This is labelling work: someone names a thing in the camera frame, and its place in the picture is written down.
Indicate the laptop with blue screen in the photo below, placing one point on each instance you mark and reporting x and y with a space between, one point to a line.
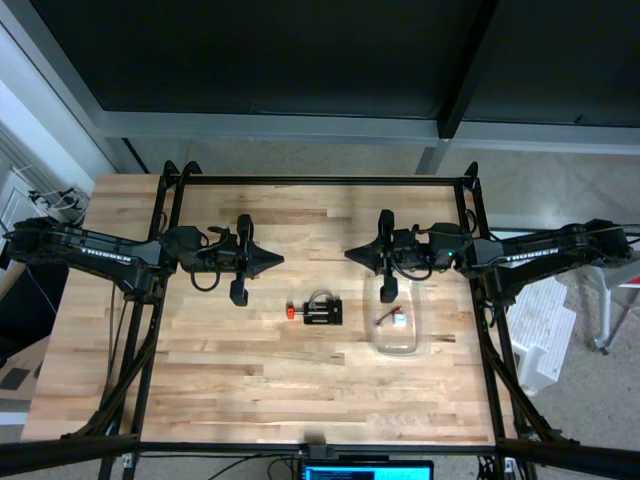
367 472

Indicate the grey metal stand legs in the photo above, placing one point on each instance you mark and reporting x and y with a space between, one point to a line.
604 310

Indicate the white plastic step stool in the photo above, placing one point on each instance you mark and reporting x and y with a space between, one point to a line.
540 325

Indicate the black box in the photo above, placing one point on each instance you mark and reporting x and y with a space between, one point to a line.
25 310

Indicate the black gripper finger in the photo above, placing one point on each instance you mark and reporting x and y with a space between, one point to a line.
261 265
367 261
367 249
261 253

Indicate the black metal frame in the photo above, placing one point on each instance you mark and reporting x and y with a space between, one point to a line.
320 181

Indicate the cardboard box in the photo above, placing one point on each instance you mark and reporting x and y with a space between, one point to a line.
22 390

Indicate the black vise with red knob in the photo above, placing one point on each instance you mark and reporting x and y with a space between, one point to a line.
327 315

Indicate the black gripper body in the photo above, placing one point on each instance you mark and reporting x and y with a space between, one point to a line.
407 255
227 257

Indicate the small white block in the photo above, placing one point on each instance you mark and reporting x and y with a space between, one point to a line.
400 321

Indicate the clear plastic tub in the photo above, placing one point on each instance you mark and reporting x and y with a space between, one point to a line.
400 345

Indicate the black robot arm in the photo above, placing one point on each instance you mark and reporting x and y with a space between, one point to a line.
530 257
100 252

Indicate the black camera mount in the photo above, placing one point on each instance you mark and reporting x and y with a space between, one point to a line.
315 444

